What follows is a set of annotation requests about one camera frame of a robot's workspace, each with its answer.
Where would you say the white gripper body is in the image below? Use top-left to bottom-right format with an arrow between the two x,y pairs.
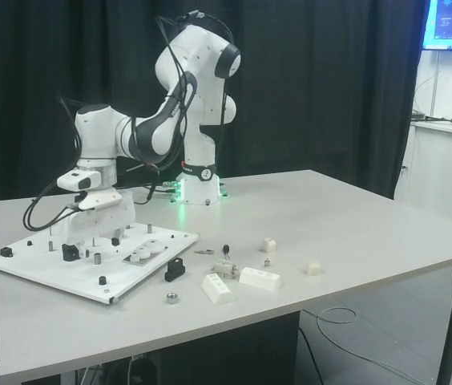
63,192 -> 137,245

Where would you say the white peg holder block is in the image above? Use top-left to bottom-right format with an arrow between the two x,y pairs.
200,273 -> 236,306
238,266 -> 284,293

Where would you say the flat white mounting plate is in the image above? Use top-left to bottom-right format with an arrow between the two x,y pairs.
76,188 -> 124,212

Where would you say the white large gear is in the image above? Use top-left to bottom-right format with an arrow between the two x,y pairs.
144,237 -> 170,256

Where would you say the white task board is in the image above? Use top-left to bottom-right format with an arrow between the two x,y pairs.
0,218 -> 202,306

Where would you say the black D-SUB plug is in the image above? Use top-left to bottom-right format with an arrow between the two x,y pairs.
164,260 -> 185,282

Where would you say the beige connector plug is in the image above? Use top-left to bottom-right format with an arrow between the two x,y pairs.
212,258 -> 238,276

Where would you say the black curtain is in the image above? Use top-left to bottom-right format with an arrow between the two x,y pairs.
0,0 -> 426,265

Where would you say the white cabinet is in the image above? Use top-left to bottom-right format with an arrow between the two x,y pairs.
393,118 -> 452,233

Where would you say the silver flange ring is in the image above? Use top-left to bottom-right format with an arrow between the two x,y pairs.
96,161 -> 117,189

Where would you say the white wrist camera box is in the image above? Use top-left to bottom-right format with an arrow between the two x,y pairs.
56,169 -> 103,192

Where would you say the black camera cable loop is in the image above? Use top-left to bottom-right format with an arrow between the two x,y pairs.
22,188 -> 87,233

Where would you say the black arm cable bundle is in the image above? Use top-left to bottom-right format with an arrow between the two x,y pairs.
59,11 -> 237,205

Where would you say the grey floor cable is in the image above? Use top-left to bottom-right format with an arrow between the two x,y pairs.
298,306 -> 375,385

